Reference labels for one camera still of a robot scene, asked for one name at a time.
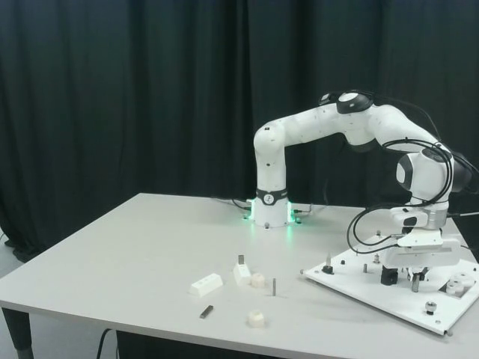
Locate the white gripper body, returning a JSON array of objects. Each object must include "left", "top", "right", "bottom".
[{"left": 384, "top": 239, "right": 463, "bottom": 270}]

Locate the white peg holder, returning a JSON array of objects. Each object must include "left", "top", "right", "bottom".
[
  {"left": 189, "top": 271, "right": 225, "bottom": 299},
  {"left": 232, "top": 263, "right": 252, "bottom": 287}
]

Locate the white large gear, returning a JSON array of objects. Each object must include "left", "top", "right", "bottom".
[{"left": 451, "top": 273, "right": 474, "bottom": 290}]

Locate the white task board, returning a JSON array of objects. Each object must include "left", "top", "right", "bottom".
[{"left": 301, "top": 228, "right": 479, "bottom": 338}]

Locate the black curtain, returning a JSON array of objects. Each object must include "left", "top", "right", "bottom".
[{"left": 0, "top": 0, "right": 479, "bottom": 263}]

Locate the black table leg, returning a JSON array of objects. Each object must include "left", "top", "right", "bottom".
[{"left": 1, "top": 307, "right": 31, "bottom": 359}]

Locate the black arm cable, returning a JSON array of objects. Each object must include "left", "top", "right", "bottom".
[{"left": 317, "top": 89, "right": 471, "bottom": 257}]

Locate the black base cable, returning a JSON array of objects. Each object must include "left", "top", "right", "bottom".
[{"left": 212, "top": 196, "right": 252, "bottom": 217}]

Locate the black floor cable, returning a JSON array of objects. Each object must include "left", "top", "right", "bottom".
[{"left": 98, "top": 328, "right": 118, "bottom": 359}]

